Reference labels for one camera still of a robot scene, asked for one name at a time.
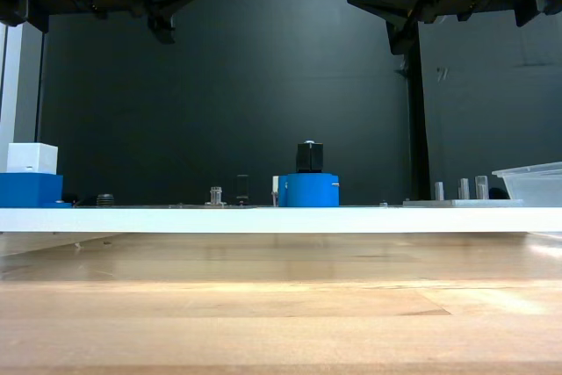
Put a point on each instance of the white taskboard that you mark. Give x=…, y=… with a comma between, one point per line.
x=263, y=219

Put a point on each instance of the black knob with silver top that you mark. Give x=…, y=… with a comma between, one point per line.
x=309, y=157

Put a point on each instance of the small black connector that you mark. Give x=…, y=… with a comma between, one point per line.
x=242, y=186

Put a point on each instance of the black threaded screw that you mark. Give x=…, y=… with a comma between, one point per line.
x=105, y=200

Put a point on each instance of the white block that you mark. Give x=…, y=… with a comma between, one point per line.
x=33, y=157

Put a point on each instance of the thin metal peg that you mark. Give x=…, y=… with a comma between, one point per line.
x=439, y=190

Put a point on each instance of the medium metal peg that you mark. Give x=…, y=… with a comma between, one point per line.
x=463, y=188

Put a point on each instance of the white connector housing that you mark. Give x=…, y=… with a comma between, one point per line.
x=275, y=184

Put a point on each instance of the wide metal peg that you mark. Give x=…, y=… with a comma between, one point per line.
x=481, y=187

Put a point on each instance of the blue round holder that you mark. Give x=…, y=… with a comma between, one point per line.
x=311, y=190

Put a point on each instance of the black round board knob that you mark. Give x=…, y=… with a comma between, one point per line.
x=497, y=194

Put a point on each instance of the blue block base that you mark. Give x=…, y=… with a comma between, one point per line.
x=26, y=190

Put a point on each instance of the clear plastic tub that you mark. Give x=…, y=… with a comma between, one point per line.
x=535, y=186

